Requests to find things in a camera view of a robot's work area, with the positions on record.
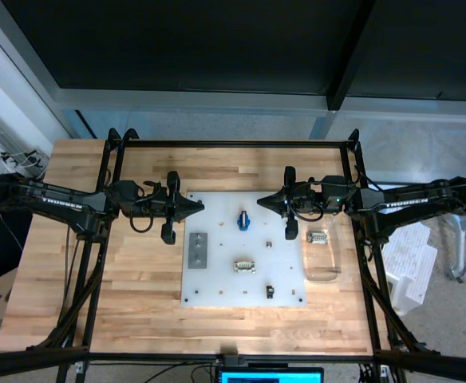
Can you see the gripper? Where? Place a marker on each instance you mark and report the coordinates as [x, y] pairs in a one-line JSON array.
[[291, 203], [173, 207]]

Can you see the grey ten-hole connector insert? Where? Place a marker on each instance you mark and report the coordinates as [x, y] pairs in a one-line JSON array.
[[317, 237]]

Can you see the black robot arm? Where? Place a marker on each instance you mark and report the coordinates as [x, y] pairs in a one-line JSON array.
[[408, 203], [57, 198]]

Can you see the grey connector hub base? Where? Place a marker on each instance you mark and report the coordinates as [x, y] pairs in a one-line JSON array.
[[244, 266]]

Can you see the small black connector housing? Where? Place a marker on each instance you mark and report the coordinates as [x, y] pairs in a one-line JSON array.
[[270, 291]]

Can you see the blue and white plug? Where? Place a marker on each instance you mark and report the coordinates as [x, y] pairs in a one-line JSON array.
[[243, 223]]

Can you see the grey metal plate with pegs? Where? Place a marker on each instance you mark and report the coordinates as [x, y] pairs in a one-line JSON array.
[[193, 263]]

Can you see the clear plastic tub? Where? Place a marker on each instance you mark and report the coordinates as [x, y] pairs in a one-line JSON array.
[[321, 259]]

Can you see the white mounting board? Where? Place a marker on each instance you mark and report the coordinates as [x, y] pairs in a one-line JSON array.
[[209, 287]]

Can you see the white stepped block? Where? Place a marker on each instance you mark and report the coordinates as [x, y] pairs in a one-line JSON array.
[[408, 263]]

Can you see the screen with blue edge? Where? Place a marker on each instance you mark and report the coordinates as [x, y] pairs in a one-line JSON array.
[[269, 378]]

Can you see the grey metal stand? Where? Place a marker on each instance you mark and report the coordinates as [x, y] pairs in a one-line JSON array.
[[458, 255]]

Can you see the black aluminium frame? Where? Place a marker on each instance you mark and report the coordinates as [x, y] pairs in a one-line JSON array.
[[233, 142]]

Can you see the black camera mount box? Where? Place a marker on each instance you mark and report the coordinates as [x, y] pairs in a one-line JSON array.
[[233, 361]]

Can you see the black wall post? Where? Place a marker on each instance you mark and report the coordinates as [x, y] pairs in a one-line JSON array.
[[348, 60]]

